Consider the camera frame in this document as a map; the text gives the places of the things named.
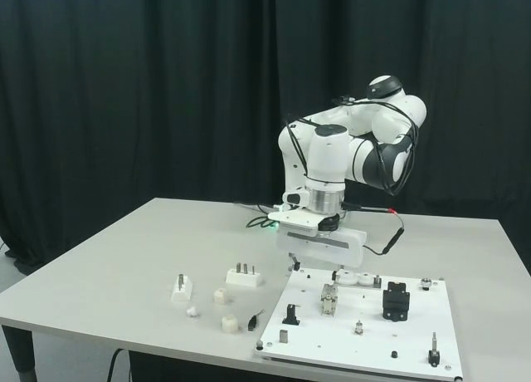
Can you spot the white medium gear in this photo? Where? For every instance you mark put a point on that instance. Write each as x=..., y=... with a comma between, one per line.
x=365, y=279

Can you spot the small white peg holder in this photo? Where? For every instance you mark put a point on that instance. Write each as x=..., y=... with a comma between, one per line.
x=181, y=294

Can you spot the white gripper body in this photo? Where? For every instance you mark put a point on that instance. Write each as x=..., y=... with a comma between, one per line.
x=319, y=241

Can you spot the white large gear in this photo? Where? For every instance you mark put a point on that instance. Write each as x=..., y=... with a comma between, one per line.
x=347, y=279

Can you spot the white three-hole peg holder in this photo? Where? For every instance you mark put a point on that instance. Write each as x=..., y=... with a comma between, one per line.
x=245, y=280

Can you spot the white cube holder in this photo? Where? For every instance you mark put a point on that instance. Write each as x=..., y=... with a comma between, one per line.
x=221, y=295
x=230, y=323

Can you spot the dark table leg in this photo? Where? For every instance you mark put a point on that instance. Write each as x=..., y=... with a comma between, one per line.
x=18, y=353

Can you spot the black USB plug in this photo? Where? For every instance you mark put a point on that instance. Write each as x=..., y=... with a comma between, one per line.
x=251, y=323

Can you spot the metal bolt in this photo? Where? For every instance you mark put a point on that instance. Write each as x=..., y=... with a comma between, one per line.
x=434, y=340

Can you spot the small white gear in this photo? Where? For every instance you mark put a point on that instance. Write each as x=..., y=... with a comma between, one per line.
x=191, y=311

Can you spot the black D-SUB plug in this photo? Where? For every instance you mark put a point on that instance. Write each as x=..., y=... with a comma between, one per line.
x=396, y=301

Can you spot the round waterproof plug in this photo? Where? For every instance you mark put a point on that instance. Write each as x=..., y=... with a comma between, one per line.
x=425, y=283

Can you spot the metal BNC plug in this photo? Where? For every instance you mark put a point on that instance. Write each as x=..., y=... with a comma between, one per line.
x=358, y=328

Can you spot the white task board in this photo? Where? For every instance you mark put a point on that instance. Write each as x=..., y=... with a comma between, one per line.
x=344, y=349

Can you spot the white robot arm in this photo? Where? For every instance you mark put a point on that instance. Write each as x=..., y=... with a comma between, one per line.
x=327, y=149

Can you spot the black curtains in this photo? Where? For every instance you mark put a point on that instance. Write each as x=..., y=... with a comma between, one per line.
x=124, y=87

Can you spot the metal round peg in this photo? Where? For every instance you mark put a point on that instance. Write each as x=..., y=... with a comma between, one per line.
x=181, y=282

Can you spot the short metal peg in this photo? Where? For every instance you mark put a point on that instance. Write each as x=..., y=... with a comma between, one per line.
x=377, y=281

